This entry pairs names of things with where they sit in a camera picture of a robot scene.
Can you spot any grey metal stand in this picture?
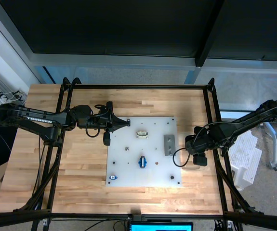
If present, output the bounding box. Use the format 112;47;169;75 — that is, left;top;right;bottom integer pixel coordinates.
257;119;277;172

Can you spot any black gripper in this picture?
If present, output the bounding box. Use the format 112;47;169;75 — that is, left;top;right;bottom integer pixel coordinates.
91;102;128;146
193;155;208;167

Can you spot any black room pillar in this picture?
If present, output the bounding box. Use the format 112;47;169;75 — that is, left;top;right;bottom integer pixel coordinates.
194;0;225;67

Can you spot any blue round holder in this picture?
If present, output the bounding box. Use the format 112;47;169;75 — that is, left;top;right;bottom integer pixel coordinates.
137;155;148;169

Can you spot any black metal frame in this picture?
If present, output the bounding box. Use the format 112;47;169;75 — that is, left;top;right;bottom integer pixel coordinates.
0;77;277;231

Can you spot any clear plastic tub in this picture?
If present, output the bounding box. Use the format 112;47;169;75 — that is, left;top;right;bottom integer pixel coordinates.
180;131;203;172

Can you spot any grey aluminium block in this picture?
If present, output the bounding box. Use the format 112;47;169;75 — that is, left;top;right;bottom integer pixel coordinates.
163;134;177;157

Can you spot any white task board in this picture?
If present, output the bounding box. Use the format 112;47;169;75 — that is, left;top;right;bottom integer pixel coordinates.
106;116;183;188

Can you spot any small black table camera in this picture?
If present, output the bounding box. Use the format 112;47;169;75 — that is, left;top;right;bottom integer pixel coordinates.
131;208;145;222

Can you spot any blue laptop screen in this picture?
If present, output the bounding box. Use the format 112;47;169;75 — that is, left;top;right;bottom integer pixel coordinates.
128;221;194;231

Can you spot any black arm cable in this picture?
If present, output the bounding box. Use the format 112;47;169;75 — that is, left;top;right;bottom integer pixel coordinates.
172;147;191;168
85;126;100;138

